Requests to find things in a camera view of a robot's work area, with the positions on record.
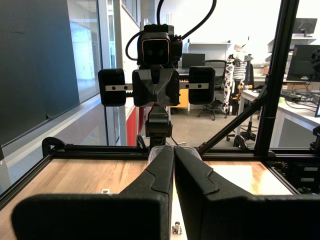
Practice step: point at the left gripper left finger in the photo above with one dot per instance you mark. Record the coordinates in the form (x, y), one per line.
(100, 217)

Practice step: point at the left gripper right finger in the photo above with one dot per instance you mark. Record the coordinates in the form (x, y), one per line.
(250, 217)

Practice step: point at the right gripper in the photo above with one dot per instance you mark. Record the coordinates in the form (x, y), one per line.
(112, 87)

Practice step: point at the orange cabinet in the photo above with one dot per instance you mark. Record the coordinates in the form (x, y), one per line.
(184, 98)

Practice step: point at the small black computer monitor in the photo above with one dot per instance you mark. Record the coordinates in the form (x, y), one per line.
(192, 61)

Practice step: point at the red panel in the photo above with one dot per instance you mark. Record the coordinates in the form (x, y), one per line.
(131, 127)

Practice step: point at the black office chair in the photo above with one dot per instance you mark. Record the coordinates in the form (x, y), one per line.
(220, 80)

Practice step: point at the white shelf unit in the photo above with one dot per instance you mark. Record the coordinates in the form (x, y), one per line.
(210, 47)

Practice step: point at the clear plastic tub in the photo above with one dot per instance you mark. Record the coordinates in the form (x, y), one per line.
(153, 154)

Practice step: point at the black control boxes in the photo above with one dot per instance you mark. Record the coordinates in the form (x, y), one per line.
(305, 175)

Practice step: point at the small silver screw fitting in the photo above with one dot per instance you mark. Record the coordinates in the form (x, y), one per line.
(177, 228)

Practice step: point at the black chair base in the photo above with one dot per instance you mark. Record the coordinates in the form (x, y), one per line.
(246, 136)

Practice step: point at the white office desk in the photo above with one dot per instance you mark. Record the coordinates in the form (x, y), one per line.
(295, 115)

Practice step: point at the green tape roll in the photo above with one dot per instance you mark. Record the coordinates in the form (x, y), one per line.
(281, 100)

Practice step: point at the large black computer monitor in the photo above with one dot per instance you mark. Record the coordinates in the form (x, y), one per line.
(302, 62)

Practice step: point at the black monitor on shelf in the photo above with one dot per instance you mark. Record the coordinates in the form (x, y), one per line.
(306, 25)

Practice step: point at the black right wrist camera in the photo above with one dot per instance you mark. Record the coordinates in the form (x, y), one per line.
(155, 50)

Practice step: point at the white lattice robot frame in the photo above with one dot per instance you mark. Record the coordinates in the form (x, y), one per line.
(228, 82)

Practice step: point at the black aluminium frame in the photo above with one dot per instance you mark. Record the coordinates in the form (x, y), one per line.
(275, 100)

